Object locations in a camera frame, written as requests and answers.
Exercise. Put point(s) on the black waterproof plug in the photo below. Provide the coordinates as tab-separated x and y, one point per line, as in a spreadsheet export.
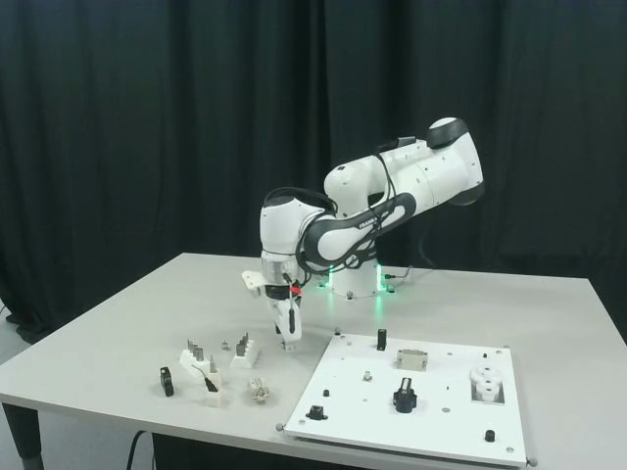
404	394

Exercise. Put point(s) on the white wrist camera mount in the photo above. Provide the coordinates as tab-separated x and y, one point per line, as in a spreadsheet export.
251	281

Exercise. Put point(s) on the black upright plug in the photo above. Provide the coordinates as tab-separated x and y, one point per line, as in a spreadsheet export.
382	340

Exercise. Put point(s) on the grey table leg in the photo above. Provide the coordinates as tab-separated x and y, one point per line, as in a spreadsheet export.
22	436

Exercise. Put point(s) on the thin metal peg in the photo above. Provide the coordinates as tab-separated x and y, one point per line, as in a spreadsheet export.
212	363

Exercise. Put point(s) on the white large gear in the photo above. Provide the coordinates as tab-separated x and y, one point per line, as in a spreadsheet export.
489	393

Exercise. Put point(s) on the black D-SUB plug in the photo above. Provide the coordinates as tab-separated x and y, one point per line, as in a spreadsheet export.
166	381

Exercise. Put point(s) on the white task board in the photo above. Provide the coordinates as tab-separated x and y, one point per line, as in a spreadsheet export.
406	396

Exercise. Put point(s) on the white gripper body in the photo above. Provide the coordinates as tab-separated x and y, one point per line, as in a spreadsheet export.
284	318

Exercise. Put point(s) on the black curtain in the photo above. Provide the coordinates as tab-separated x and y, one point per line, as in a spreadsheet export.
147	122

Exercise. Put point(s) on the white plug holder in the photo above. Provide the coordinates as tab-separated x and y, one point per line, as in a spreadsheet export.
214	395

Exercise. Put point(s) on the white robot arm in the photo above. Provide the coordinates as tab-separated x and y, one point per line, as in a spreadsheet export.
441	166

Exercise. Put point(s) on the beige metal connector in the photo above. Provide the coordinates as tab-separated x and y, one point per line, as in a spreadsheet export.
257	390

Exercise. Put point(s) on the white peg holder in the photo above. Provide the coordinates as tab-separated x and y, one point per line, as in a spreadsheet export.
245	360
192	363

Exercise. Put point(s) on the thin black rod red tag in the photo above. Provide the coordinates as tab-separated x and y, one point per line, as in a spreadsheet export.
295	315

